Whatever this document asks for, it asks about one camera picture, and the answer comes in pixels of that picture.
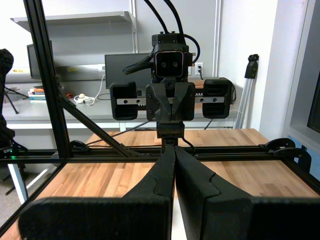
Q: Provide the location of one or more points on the black computer monitor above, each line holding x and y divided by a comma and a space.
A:
33, 62
117, 72

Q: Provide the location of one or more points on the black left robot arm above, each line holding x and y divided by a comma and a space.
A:
170, 130

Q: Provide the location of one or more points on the black tripod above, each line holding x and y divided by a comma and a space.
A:
11, 100

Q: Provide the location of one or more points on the black aluminium table frame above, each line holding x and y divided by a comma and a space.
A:
45, 75

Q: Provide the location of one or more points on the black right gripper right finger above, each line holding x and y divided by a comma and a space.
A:
237, 220

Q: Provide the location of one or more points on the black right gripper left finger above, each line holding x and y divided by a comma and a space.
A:
105, 217

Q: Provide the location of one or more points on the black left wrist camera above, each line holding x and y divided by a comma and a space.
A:
168, 63

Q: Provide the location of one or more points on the aluminium rails with black cap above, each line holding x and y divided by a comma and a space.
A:
250, 75

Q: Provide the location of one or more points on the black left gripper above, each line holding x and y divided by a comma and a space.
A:
123, 100

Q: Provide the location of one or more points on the white wall shelf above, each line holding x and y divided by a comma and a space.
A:
75, 18

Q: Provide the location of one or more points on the grey office desk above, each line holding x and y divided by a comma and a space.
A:
100, 112

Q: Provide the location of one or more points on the white wall outlet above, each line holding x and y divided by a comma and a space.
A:
199, 68

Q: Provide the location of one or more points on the stack of books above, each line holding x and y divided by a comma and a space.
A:
37, 95

